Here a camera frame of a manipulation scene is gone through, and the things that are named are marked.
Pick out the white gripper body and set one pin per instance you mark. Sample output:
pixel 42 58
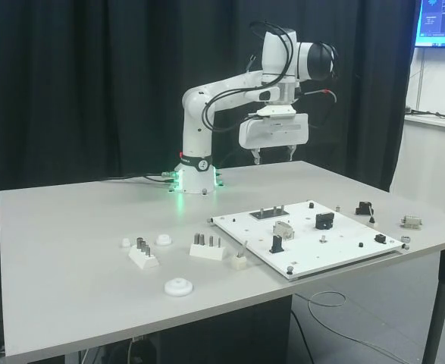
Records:
pixel 275 132

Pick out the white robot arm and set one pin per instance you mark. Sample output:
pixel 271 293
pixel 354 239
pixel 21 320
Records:
pixel 195 125

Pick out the black D-SUB plug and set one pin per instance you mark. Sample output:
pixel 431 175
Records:
pixel 361 209

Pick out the grey USB plug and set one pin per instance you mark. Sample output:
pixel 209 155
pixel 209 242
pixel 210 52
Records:
pixel 242 249

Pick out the small white plug holder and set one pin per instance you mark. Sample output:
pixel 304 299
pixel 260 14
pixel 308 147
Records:
pixel 239 263
pixel 371 224

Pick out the white square peg holder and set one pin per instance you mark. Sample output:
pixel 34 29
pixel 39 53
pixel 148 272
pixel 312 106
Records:
pixel 207 253

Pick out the white task board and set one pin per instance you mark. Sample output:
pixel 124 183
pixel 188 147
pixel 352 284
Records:
pixel 339 250

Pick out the white medium gear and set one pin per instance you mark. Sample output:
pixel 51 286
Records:
pixel 163 239

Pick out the beige waterproof plug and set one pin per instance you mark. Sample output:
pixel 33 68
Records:
pixel 408 221

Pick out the white cabinet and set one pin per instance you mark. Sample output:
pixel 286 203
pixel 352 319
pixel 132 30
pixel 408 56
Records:
pixel 427 163

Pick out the metal bolt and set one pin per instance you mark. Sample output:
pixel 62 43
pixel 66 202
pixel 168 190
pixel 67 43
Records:
pixel 406 240

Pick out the metal round peg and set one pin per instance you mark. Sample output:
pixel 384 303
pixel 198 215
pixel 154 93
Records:
pixel 139 242
pixel 148 251
pixel 143 247

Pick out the white large gear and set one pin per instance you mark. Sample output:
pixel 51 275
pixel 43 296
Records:
pixel 177 288

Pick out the white round peg holder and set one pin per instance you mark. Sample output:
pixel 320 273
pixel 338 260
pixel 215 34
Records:
pixel 142 261

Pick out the white small gear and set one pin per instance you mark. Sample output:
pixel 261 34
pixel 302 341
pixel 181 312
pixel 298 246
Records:
pixel 124 242

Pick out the black curtain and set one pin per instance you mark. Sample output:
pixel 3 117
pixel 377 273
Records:
pixel 93 76

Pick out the blue screen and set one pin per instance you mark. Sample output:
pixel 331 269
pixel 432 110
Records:
pixel 442 22

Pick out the black table leg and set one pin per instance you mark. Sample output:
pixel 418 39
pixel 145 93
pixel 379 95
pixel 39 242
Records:
pixel 440 288

